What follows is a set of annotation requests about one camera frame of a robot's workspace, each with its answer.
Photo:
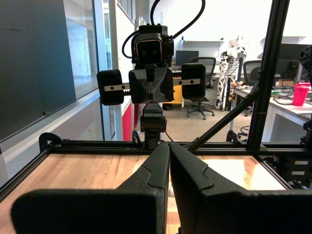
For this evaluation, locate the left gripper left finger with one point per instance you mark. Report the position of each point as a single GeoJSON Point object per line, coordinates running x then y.
{"type": "Point", "coordinates": [97, 212]}

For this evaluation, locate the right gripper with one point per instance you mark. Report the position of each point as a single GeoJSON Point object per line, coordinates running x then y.
{"type": "Point", "coordinates": [111, 96]}

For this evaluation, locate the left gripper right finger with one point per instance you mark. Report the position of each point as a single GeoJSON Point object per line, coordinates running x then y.
{"type": "Point", "coordinates": [243, 212]}

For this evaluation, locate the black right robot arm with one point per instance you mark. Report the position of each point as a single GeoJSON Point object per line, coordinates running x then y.
{"type": "Point", "coordinates": [153, 124]}

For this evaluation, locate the yellow cabinet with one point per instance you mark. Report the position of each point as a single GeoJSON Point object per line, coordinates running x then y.
{"type": "Point", "coordinates": [178, 95]}

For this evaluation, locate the red panel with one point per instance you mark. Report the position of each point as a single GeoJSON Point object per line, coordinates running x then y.
{"type": "Point", "coordinates": [126, 122]}

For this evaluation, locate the small black monitor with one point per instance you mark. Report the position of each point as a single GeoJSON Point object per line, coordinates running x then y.
{"type": "Point", "coordinates": [186, 57]}

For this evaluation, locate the black office chair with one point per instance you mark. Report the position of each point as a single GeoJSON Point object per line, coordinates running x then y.
{"type": "Point", "coordinates": [210, 73]}

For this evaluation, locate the white shelf unit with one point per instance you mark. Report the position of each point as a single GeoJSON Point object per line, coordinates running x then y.
{"type": "Point", "coordinates": [207, 46]}

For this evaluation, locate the white lattice humanoid figure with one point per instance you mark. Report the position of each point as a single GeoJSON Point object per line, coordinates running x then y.
{"type": "Point", "coordinates": [225, 70]}

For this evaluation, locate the grey mesh office chair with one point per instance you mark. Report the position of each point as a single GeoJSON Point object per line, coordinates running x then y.
{"type": "Point", "coordinates": [251, 73]}

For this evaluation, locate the white desk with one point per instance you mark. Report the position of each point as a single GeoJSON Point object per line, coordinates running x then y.
{"type": "Point", "coordinates": [280, 107]}

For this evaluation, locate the black keyboard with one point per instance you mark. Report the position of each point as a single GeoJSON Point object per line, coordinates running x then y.
{"type": "Point", "coordinates": [304, 115]}

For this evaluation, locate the pink plastic cup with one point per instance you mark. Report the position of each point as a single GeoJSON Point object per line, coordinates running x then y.
{"type": "Point", "coordinates": [299, 95]}

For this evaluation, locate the large dark monitor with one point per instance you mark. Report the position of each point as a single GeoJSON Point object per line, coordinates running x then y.
{"type": "Point", "coordinates": [292, 52]}

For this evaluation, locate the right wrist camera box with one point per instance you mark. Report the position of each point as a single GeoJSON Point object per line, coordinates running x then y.
{"type": "Point", "coordinates": [148, 50]}

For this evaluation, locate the black aluminium frame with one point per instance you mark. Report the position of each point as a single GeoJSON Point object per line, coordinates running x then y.
{"type": "Point", "coordinates": [97, 146]}

